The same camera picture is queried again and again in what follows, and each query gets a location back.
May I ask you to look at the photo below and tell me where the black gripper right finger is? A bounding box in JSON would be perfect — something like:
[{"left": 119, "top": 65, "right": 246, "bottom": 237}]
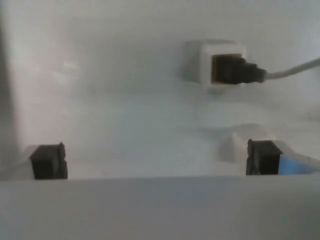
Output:
[{"left": 245, "top": 138, "right": 320, "bottom": 176}]

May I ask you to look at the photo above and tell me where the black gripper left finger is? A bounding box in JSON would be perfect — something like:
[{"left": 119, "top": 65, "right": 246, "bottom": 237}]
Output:
[{"left": 0, "top": 141, "right": 69, "bottom": 181}]

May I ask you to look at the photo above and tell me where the white USB plug holder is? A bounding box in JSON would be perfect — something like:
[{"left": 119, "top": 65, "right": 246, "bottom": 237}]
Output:
[{"left": 184, "top": 39, "right": 248, "bottom": 95}]

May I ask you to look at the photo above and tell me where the white stepped peg holder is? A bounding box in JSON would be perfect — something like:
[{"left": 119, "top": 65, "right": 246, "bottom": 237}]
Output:
[{"left": 219, "top": 123, "right": 285, "bottom": 162}]

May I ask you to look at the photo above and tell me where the black USB plug with cable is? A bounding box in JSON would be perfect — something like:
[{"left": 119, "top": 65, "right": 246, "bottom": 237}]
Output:
[{"left": 211, "top": 55, "right": 320, "bottom": 85}]

